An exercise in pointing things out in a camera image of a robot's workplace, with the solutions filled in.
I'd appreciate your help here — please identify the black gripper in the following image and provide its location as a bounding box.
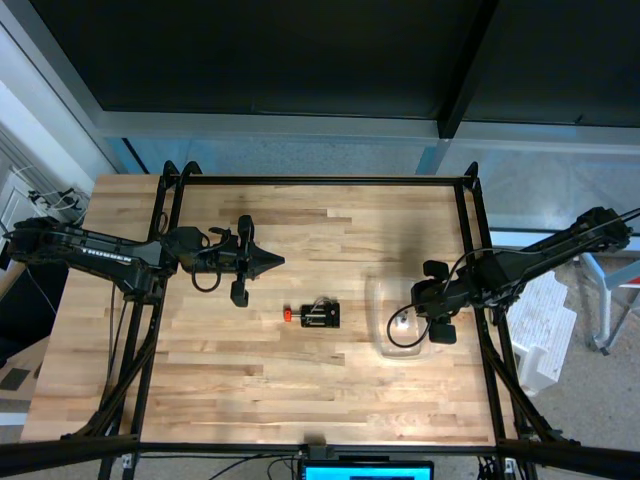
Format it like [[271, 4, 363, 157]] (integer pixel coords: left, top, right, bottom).
[[203, 214, 287, 308], [409, 259, 459, 346]]

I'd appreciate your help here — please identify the clear plastic tub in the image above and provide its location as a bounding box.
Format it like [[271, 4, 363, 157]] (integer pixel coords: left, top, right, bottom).
[[364, 267, 436, 362]]

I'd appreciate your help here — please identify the black clamp vise red knob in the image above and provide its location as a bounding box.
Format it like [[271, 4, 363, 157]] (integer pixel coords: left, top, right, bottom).
[[283, 301, 343, 330]]

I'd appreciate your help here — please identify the white moulded block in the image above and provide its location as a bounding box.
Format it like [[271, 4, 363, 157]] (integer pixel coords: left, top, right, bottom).
[[504, 277, 581, 399]]

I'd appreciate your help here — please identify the grey metal stand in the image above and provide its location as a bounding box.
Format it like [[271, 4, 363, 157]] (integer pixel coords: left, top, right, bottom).
[[579, 252, 640, 357]]

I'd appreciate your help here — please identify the blue laptop screen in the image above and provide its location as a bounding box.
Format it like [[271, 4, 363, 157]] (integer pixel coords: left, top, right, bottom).
[[298, 460, 435, 480]]

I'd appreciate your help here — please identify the cardboard box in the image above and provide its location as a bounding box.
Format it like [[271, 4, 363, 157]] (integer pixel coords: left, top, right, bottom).
[[0, 334, 51, 401]]

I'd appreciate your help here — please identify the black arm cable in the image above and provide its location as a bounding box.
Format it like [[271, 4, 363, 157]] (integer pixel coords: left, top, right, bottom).
[[388, 248, 496, 349], [191, 225, 239, 294]]

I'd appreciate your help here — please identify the black metal frame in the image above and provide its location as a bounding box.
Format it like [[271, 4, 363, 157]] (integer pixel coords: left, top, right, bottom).
[[0, 159, 640, 480]]

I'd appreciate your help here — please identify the black table-level camera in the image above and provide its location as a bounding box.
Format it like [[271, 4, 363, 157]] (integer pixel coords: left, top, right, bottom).
[[303, 437, 335, 459]]

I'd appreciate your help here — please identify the black cable bundle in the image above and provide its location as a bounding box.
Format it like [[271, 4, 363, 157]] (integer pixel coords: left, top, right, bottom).
[[27, 187, 86, 214]]

